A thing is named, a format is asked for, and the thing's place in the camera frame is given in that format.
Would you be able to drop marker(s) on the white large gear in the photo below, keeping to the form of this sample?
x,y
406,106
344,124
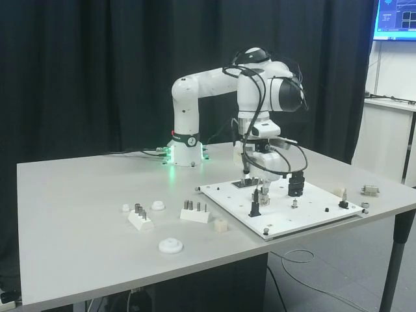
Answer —
x,y
170,245

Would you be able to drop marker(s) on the beige multi-pin connector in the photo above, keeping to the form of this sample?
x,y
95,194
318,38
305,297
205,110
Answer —
x,y
369,189

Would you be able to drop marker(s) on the metal BNC plug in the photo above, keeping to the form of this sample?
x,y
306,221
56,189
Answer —
x,y
295,203

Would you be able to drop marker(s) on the metal round peg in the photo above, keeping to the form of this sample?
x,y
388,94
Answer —
x,y
141,212
144,215
137,208

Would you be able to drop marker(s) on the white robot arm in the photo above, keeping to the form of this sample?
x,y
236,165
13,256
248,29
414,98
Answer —
x,y
187,97

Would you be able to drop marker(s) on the thin black rod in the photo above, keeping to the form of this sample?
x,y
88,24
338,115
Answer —
x,y
234,133

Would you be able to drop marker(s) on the white small gear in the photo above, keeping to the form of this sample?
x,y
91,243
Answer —
x,y
125,207

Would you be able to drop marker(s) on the grey table leg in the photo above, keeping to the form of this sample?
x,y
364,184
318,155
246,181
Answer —
x,y
395,260

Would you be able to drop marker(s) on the white medium gear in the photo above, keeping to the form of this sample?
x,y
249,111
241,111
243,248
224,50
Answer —
x,y
158,205

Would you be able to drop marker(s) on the beige connector on board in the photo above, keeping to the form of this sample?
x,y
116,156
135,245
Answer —
x,y
266,200

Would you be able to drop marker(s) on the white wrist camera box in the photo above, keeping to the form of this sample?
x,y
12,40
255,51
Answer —
x,y
267,129

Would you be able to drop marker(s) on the white task board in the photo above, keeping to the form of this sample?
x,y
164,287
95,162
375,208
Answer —
x,y
279,211

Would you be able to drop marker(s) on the cream plastic block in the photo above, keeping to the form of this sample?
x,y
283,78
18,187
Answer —
x,y
220,225
339,190

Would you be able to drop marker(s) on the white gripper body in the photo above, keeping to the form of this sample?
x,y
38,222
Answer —
x,y
268,164

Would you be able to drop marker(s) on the white cabinet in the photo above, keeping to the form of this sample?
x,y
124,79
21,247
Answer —
x,y
386,139

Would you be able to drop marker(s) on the blue screen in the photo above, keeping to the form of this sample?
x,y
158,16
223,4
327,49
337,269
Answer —
x,y
396,18

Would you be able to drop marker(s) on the metal bolt on black base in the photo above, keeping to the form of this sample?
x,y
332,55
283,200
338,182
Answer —
x,y
343,201

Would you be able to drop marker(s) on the large metal square peg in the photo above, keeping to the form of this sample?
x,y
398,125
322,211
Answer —
x,y
187,205

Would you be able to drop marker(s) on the white round peg holder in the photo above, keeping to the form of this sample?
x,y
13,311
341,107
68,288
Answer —
x,y
140,222

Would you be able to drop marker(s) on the black upright plug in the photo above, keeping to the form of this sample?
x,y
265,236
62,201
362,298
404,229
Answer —
x,y
255,206

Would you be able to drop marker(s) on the black curtain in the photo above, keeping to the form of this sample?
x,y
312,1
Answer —
x,y
97,65

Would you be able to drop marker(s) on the white square peg holder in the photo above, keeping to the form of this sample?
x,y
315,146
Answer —
x,y
195,215

